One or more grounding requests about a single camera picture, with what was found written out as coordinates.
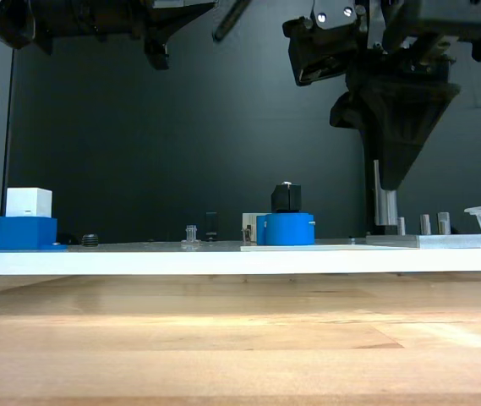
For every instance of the white task board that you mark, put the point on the white task board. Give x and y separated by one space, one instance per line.
138 262

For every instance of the cream flat plate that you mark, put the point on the cream flat plate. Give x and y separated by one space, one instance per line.
341 248

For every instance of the blue round holder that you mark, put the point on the blue round holder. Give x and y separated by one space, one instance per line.
286 230

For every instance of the dark glass wall panel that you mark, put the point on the dark glass wall panel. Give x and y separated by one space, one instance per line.
138 148

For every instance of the white cube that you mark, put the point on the white cube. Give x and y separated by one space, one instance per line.
28 203

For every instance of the small metal peg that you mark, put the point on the small metal peg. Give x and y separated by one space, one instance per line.
401 226
424 225
443 224

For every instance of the blue square base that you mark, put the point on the blue square base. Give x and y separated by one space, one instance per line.
24 232

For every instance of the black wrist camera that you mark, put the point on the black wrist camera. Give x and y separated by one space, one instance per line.
320 55

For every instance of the black block with screw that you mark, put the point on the black block with screw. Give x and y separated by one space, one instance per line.
285 198

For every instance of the silver metal cylinder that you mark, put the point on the silver metal cylinder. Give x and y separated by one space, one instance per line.
386 207

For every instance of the grey metal plate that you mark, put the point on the grey metal plate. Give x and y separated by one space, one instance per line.
447 241

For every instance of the clear plastic connector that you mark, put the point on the clear plastic connector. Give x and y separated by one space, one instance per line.
190 237

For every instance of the black knurled screw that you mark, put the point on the black knurled screw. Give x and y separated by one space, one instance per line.
90 240

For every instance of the cream connector housing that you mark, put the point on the cream connector housing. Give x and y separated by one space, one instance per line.
250 222

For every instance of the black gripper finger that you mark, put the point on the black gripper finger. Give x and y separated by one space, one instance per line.
345 110
405 127

